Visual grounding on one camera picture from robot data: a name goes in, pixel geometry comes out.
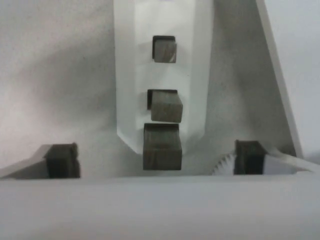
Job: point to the white task board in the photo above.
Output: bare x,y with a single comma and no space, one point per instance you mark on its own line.
300,75

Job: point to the large metal square peg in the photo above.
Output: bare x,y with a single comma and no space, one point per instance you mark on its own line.
161,157

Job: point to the medium metal square peg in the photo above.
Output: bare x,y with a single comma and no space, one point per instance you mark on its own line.
166,110

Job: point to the small metal square peg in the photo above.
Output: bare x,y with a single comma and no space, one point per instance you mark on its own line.
163,51

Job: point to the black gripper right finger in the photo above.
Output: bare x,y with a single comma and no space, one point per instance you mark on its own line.
248,160

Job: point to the white medium gear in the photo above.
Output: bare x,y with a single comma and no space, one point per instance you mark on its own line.
223,167

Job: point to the white square peg holder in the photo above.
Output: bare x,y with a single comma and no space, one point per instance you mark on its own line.
195,75

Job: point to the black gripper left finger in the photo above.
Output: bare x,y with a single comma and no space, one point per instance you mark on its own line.
60,162

